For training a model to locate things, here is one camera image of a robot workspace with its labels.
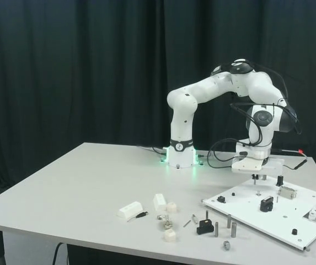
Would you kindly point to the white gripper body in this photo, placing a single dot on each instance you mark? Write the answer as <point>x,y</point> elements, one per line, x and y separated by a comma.
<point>246,167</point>

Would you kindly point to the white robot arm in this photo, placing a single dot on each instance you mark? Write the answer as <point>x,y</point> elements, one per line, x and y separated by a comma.
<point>182,116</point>

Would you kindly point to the white long peg holder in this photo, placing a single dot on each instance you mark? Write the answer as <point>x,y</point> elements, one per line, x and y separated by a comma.
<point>129,212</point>
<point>160,202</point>

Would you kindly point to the white task board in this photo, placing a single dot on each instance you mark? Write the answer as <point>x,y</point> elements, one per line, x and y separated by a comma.
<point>257,220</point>

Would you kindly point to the white medium gear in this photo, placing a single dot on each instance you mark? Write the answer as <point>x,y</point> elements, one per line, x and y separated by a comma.
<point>315,214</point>

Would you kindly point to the black D-SUB plug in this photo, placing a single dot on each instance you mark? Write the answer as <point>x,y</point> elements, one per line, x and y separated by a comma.
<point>205,227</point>

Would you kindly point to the small metal bolt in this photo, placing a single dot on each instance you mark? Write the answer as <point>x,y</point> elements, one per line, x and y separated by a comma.
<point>195,218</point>

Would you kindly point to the metal nut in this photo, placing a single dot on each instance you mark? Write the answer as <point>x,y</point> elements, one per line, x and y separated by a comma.
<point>226,245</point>

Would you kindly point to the thin metal pin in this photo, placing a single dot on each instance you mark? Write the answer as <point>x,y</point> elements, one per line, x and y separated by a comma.
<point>186,224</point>

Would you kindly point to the white cube holder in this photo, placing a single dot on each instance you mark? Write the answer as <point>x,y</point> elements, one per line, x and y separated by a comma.
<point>173,207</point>
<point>169,236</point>

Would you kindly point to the white metal connector part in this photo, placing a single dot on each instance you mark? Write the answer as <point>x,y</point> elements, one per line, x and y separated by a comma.
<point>166,223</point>

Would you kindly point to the metal BNC plug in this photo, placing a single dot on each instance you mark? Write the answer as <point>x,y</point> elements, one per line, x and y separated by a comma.
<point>159,217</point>

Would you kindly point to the black USB plug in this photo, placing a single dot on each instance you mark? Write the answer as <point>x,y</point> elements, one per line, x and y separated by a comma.
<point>142,214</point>

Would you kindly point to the black curtain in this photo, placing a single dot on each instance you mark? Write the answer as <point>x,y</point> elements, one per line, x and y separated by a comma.
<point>64,69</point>

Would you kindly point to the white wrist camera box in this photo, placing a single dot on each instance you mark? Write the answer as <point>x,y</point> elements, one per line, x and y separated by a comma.
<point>241,155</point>

